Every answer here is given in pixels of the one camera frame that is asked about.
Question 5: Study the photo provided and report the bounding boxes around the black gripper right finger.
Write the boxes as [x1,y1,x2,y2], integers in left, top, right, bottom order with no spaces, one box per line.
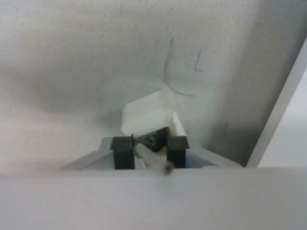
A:
[166,135,221,169]

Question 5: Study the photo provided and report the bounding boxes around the black USB plug white cable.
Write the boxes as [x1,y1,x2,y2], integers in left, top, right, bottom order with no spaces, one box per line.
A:
[133,126,174,175]

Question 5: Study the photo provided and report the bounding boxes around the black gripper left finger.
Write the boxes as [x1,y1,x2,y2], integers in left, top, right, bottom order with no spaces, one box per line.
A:
[59,135,136,170]

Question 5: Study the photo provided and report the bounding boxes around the white task board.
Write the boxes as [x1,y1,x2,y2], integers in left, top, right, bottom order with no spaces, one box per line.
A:
[244,35,307,169]

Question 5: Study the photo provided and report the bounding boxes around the small white plug holder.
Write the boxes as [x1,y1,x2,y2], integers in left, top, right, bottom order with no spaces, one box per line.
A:
[121,89,187,138]

